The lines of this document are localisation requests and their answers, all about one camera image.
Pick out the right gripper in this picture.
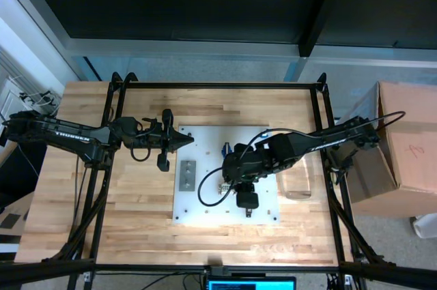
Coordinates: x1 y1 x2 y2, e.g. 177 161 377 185
233 182 259 219

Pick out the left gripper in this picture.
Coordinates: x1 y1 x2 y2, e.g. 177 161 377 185
156 108 195 173

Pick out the clear plastic container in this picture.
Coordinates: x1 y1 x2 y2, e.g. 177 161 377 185
277 155 313 201

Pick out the grey metal plate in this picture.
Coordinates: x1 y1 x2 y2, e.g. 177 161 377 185
178 159 198 192

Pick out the white task board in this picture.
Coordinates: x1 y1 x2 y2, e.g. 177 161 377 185
173 124 283 225

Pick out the blue screen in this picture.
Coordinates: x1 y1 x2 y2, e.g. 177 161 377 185
203 276 298 290

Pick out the cardboard box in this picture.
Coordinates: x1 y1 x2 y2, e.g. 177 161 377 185
335 81 437 220

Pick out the black looped cable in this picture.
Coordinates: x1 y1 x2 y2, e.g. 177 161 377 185
198 166 237 207

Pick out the black frame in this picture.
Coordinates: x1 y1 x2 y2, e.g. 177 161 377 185
0 71 437 290

